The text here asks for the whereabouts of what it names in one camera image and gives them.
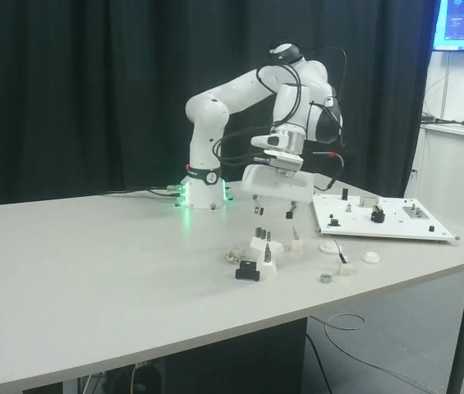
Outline black curtains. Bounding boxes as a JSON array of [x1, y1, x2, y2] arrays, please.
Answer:
[[0, 0, 436, 370]]

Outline white wide peg holder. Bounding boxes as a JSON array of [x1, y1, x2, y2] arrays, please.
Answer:
[[248, 235, 285, 259]]

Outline black base cables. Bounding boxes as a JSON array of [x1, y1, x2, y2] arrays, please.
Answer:
[[106, 186, 184, 201]]

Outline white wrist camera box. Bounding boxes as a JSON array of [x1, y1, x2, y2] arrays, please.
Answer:
[[250, 134, 284, 150]]

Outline grey floor cable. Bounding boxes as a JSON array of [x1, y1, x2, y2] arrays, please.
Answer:
[[304, 313, 464, 394]]

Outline white task board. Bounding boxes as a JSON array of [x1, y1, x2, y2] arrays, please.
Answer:
[[310, 186, 461, 244]]

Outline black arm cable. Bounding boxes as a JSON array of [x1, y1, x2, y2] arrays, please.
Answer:
[[210, 43, 350, 194]]

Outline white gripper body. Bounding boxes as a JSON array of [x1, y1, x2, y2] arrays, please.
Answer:
[[240, 158, 315, 204]]

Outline white flat mounting plate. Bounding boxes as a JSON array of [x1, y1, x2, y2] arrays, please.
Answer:
[[261, 149, 302, 165]]

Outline black D-SUB plug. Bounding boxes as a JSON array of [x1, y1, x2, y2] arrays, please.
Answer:
[[234, 259, 263, 284]]

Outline white cabinet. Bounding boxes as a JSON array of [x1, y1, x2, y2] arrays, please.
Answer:
[[402, 121, 464, 238]]

